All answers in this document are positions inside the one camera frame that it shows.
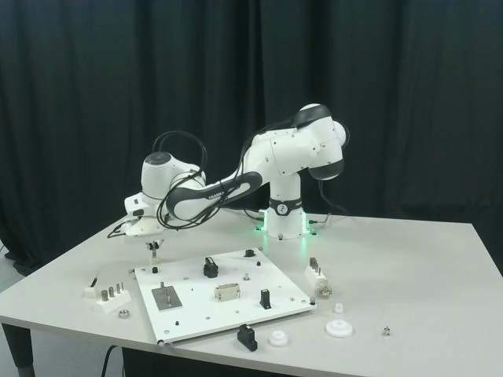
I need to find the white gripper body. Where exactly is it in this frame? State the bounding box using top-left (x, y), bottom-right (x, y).
top-left (124, 217), bottom-right (163, 238)

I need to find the white round peg holder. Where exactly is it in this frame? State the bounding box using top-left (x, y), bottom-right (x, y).
top-left (96, 291), bottom-right (132, 314)

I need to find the white task board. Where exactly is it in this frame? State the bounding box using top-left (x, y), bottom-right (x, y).
top-left (131, 246), bottom-right (318, 346)

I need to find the black D-SUB plug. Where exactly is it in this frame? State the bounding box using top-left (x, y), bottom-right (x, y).
top-left (237, 323), bottom-right (259, 351)

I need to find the black curtain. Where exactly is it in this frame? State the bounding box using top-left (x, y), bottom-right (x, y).
top-left (0, 0), bottom-right (503, 276)

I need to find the white square peg holder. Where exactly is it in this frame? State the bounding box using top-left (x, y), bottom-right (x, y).
top-left (304, 265), bottom-right (330, 291)

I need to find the black table leg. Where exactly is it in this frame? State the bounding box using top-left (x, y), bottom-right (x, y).
top-left (2, 324), bottom-right (35, 377)

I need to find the white large gear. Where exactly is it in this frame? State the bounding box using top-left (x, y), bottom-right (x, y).
top-left (325, 320), bottom-right (354, 339)

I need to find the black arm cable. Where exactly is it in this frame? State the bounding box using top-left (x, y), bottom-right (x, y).
top-left (106, 131), bottom-right (292, 239)

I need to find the black floor cable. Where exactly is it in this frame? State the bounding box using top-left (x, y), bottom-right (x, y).
top-left (102, 344), bottom-right (123, 377)

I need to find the black base cable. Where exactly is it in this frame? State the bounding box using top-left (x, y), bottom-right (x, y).
top-left (308, 182), bottom-right (351, 229)

